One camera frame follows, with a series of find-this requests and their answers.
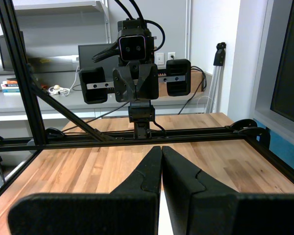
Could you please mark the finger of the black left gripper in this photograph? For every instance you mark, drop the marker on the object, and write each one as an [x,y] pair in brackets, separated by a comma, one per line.
[148,83]
[122,85]

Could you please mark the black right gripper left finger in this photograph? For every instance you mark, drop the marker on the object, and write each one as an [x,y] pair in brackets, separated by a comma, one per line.
[88,215]

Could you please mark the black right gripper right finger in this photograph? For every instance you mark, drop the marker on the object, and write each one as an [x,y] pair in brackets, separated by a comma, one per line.
[223,215]

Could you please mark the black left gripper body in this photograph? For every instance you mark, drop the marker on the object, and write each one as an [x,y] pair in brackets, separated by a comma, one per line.
[94,78]

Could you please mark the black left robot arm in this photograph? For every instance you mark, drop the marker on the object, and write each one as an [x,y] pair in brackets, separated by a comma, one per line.
[140,113]

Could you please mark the black computer monitor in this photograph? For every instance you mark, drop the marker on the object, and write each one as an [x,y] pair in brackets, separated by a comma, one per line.
[85,56]
[2,54]

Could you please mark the grey desk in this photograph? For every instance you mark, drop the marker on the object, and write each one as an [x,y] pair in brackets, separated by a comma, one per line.
[63,105]

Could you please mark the white task board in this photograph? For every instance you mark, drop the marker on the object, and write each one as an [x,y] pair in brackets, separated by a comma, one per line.
[165,215]

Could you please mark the tripod with silver legs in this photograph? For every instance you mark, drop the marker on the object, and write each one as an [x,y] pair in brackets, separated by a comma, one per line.
[220,56]

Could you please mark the small book stack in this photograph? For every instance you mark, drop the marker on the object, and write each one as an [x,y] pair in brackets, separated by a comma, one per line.
[11,88]

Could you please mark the white wall outlet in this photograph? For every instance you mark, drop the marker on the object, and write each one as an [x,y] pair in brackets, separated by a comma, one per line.
[160,58]
[172,55]

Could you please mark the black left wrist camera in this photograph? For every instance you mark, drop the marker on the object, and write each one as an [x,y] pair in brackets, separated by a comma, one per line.
[132,49]

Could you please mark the black aluminium frame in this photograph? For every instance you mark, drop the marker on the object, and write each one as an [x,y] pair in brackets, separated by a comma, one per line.
[19,73]

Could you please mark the grey wall shelf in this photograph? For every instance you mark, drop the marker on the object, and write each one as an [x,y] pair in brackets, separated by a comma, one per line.
[51,7]

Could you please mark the grey window frame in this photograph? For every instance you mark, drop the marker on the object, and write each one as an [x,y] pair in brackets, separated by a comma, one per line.
[262,73]

